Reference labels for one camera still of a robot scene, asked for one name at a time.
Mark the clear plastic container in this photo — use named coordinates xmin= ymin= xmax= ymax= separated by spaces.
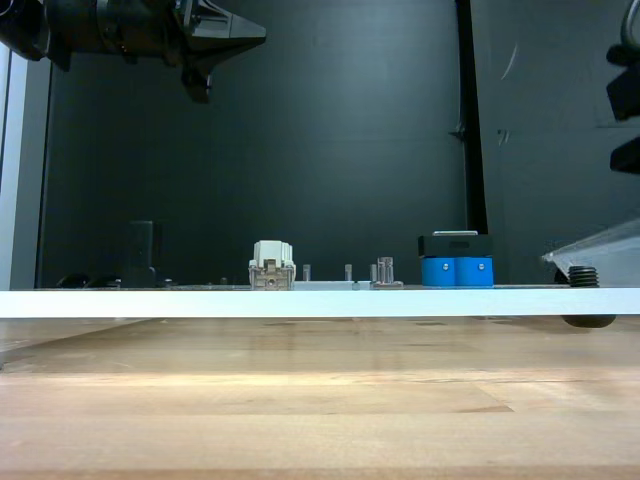
xmin=541 ymin=216 xmax=640 ymax=282

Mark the white task board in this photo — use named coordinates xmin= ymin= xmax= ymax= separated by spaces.
xmin=0 ymin=287 xmax=640 ymax=320

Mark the black frame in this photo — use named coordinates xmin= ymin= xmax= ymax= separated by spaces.
xmin=448 ymin=0 xmax=490 ymax=236

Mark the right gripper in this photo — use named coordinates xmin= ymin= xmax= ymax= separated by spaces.
xmin=605 ymin=43 xmax=640 ymax=174

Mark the tall black block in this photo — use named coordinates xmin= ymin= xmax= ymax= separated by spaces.
xmin=125 ymin=219 xmax=164 ymax=290

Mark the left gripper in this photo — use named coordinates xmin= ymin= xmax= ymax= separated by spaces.
xmin=97 ymin=0 xmax=268 ymax=105

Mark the beige many-pin connector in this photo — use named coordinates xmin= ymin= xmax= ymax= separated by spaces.
xmin=247 ymin=239 xmax=296 ymax=291

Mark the blue socket block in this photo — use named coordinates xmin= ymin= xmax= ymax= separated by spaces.
xmin=456 ymin=256 xmax=496 ymax=289
xmin=420 ymin=256 xmax=458 ymax=289

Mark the grey steel bar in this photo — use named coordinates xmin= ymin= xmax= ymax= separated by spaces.
xmin=292 ymin=280 xmax=372 ymax=292

